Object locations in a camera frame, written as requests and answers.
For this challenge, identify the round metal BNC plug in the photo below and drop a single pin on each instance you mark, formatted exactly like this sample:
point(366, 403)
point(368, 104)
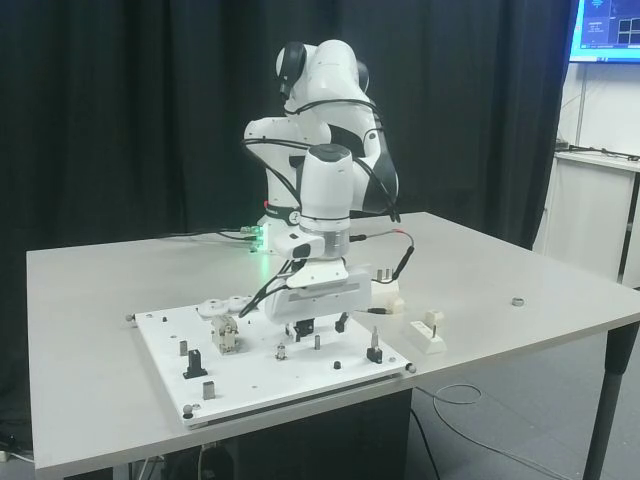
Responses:
point(517, 301)

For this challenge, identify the black box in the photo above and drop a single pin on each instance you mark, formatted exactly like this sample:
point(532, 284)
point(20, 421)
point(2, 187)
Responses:
point(320, 440)

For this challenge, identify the white medium gear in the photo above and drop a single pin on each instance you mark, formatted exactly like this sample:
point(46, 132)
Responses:
point(235, 303)

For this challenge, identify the black table leg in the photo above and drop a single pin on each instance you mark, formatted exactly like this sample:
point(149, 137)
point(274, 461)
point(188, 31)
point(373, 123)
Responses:
point(612, 390)

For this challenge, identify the blue screen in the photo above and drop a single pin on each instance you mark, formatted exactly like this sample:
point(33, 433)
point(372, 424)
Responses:
point(607, 27)

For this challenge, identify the white square peg holder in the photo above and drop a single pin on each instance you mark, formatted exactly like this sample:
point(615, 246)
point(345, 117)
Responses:
point(425, 337)

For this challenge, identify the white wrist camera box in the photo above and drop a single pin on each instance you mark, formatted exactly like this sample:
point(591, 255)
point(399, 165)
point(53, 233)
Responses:
point(300, 246)

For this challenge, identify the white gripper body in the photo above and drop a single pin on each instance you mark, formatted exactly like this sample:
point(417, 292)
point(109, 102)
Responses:
point(320, 305)

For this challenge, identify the small white holder block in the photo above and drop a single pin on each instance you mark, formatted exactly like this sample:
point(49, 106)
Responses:
point(398, 305)

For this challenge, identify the small white notched block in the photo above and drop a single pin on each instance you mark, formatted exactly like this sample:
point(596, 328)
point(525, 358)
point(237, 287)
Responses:
point(434, 316)

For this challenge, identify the white power strip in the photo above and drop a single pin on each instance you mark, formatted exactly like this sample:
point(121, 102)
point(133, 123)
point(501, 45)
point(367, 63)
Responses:
point(5, 456)

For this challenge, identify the black curtain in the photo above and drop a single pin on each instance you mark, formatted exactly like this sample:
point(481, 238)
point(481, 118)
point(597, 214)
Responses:
point(100, 100)

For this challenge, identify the medium metal round peg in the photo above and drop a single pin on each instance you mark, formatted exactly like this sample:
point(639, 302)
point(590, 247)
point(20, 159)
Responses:
point(380, 276)

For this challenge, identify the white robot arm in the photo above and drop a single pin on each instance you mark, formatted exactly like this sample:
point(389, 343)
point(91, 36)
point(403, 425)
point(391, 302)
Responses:
point(325, 195)

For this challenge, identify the white large gear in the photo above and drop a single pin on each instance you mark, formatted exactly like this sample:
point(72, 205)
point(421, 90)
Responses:
point(210, 307)

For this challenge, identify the large metal square peg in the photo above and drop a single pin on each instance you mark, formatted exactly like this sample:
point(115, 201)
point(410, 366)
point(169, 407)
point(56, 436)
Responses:
point(208, 390)

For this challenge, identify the white task board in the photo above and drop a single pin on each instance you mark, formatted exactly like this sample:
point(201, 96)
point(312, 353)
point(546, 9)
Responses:
point(280, 385)

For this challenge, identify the white round peg holder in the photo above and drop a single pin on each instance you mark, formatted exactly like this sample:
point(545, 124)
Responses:
point(386, 296)

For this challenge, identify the medium metal square peg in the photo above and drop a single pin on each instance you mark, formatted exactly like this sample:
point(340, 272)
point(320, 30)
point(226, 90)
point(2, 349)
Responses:
point(183, 348)

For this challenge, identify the white cabinet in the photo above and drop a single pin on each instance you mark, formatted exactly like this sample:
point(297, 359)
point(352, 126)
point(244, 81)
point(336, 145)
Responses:
point(590, 215)

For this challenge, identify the flat white mounting plate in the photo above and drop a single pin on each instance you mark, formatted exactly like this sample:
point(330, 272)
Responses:
point(320, 274)

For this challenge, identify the black D-SUB plug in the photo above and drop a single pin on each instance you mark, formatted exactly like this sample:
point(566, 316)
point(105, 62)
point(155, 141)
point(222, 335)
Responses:
point(305, 330)

